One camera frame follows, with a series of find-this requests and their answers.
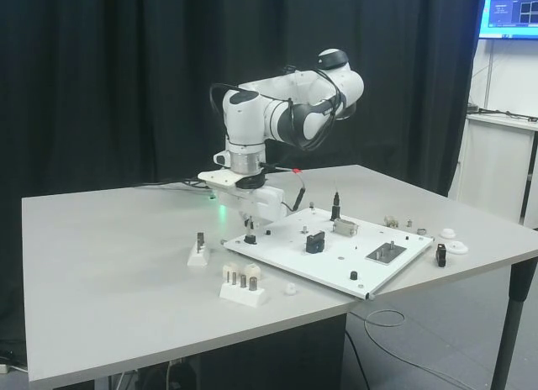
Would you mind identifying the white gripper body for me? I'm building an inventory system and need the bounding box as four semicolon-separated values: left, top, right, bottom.
217;185;283;221

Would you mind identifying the black wrist band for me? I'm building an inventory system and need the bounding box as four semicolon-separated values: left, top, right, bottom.
235;173;267;192

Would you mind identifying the thin black rod red tag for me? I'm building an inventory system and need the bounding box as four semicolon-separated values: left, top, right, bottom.
280;166;308;213

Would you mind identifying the flat white mounting plate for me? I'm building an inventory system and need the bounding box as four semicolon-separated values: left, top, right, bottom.
197;170;243;194

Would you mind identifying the cream plug holder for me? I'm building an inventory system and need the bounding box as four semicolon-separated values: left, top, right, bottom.
221;261;261;282

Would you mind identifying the white square peg holder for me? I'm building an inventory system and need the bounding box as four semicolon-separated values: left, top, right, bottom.
187;243;212;267

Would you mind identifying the white task board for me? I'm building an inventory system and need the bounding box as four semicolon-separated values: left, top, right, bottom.
221;205;436;301

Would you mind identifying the white round peg holder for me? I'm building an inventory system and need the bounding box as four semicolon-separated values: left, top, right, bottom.
219;280;271;309

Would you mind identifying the black waterproof plug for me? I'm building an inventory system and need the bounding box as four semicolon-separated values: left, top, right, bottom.
330;182;343;222

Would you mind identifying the black box under table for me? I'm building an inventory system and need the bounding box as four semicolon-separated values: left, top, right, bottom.
108;312;348;390

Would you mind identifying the black curtain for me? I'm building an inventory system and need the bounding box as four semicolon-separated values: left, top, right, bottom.
0;0;488;366

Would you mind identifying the white cabinet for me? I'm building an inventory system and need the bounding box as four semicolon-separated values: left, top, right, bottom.
456;110;538;229

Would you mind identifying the dark table leg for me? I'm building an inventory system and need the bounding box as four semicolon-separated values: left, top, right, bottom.
491;259;531;390

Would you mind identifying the blue screen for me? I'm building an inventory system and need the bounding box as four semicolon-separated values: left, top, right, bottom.
478;0;538;40

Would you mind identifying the silver wrist ring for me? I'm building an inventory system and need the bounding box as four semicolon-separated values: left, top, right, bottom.
229;152;262;175

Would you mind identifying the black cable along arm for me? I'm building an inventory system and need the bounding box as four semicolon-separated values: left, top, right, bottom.
208;64;356;151

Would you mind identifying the black base cable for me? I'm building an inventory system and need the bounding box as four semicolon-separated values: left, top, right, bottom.
140;177;211;190

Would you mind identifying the grey floor cable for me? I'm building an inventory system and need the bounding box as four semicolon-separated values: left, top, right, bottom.
363;308;480;390

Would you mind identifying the black floor cable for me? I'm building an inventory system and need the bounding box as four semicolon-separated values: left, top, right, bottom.
345;326;367;390

